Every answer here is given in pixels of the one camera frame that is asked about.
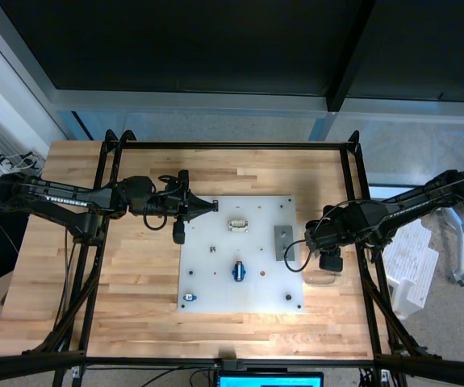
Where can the black plug silver top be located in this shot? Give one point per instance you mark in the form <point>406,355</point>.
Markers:
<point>239,271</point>

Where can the blue square holder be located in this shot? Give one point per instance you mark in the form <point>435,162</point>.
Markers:
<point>183,298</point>

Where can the blue round holder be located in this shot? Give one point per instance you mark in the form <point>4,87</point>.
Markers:
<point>245,273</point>

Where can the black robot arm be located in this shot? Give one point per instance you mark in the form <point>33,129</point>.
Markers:
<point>409,205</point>
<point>74,199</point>

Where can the small black table camera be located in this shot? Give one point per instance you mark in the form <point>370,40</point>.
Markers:
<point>231,364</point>

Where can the black room pillar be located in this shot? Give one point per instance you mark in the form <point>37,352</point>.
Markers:
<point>348,60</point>

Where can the blue laptop screen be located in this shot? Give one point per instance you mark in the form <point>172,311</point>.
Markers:
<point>268,381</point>

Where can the black metal frame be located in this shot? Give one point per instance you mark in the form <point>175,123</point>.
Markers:
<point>231,144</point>

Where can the white connector housing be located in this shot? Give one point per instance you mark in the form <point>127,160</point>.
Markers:
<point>238,225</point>

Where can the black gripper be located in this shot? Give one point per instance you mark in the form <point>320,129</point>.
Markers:
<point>183,201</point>
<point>331,264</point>

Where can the black upright bracket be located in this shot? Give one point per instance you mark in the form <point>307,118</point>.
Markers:
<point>216,201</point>

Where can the grey aluminium block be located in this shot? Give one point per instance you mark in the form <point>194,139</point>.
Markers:
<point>282,250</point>

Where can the white task board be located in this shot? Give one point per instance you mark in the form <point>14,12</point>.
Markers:
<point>256,294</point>

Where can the grey metal stand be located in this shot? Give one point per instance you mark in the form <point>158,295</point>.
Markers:
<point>461,250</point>

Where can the clear plastic tub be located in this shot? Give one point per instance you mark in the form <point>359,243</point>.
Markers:
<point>314,279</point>

